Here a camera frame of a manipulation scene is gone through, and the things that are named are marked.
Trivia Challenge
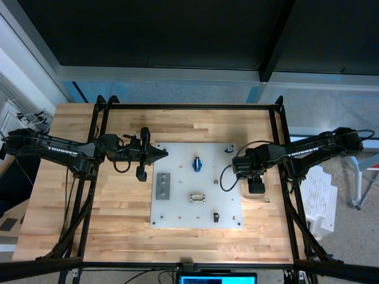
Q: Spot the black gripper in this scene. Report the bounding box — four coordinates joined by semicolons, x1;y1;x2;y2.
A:
130;127;169;182
247;174;266;195

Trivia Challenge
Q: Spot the black table-level camera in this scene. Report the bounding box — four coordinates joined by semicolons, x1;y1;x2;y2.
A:
177;257;198;272

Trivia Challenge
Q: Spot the grey metal bar holder plate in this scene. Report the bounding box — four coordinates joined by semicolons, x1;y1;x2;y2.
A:
155;172;172;201

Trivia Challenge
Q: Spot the grey aluminium window ledge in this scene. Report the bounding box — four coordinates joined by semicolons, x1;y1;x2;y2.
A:
57;66;379;88

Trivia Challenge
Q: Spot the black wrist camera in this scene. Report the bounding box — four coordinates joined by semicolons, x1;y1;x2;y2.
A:
232;156;252;176

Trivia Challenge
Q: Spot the white power strip with cables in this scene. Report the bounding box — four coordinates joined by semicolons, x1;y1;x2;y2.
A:
14;111;52;131

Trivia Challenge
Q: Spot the white task board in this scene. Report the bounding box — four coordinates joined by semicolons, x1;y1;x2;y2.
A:
150;142;244;229

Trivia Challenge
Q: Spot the black aluminium table frame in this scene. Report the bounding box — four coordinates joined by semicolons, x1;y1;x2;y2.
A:
0;94;379;284

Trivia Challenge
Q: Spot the white foam packaging block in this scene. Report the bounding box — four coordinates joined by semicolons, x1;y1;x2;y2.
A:
301;165;339;242

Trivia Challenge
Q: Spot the beige multi-pin connector housing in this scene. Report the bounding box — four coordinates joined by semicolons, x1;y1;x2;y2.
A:
189;192;207;204

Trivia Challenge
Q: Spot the grey metal stand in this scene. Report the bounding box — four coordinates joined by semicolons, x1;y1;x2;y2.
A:
345;138;379;211

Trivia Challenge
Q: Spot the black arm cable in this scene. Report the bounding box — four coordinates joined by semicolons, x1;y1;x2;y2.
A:
113;134;131;173
220;127;375;192

